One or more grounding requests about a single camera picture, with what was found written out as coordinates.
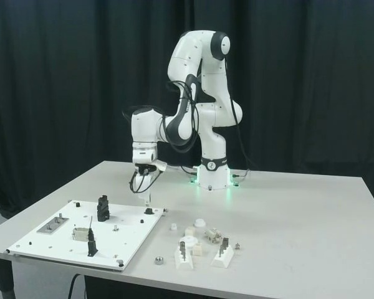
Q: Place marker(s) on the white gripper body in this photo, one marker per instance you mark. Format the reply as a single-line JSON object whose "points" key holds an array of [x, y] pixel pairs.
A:
{"points": [[144, 184]]}

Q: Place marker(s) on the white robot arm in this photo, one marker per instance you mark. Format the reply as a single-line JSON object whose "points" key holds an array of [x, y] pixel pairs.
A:
{"points": [[212, 124]]}

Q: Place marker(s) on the white small gear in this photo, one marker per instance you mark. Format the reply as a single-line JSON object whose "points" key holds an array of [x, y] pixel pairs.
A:
{"points": [[173, 226]]}

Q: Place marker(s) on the small white plug holder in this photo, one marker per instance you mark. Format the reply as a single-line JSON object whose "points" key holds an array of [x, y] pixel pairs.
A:
{"points": [[190, 231], [197, 249]]}

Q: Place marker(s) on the white medium gear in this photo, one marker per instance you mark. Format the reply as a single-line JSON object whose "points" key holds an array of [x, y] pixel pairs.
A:
{"points": [[199, 223]]}

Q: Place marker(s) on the white large gear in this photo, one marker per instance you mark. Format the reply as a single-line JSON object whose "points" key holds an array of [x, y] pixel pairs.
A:
{"points": [[188, 242]]}

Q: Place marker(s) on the large metal round peg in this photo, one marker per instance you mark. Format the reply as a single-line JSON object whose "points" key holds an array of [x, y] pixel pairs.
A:
{"points": [[182, 247]]}

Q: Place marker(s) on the metal bolt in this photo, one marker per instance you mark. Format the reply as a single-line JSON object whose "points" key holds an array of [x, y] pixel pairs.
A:
{"points": [[158, 260]]}

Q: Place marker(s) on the white round peg holder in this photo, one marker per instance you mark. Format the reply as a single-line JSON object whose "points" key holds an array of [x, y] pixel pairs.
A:
{"points": [[184, 260]]}

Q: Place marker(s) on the grey waterproof plug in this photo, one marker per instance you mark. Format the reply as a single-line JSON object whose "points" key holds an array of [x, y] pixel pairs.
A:
{"points": [[213, 235]]}

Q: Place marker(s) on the white task board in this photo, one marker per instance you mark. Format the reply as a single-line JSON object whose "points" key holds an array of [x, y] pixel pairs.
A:
{"points": [[81, 249]]}

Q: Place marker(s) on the black box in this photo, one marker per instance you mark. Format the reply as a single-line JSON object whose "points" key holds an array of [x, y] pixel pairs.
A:
{"points": [[143, 288]]}

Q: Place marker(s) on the medium metal square peg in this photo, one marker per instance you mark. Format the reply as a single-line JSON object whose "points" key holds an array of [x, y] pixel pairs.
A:
{"points": [[221, 250]]}

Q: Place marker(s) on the large metal square peg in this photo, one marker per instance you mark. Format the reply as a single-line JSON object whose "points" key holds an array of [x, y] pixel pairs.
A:
{"points": [[226, 243]]}

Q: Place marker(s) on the white square peg holder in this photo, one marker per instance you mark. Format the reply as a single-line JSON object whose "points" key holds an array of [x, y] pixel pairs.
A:
{"points": [[222, 258]]}

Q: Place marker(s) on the metal BNC plug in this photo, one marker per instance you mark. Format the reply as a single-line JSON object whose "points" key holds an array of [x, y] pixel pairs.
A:
{"points": [[237, 246]]}

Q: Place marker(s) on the black curtains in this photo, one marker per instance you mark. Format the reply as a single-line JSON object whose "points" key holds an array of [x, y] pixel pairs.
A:
{"points": [[50, 93]]}

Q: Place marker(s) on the dark table leg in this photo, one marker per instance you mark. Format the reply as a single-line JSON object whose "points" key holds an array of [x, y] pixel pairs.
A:
{"points": [[3, 277]]}

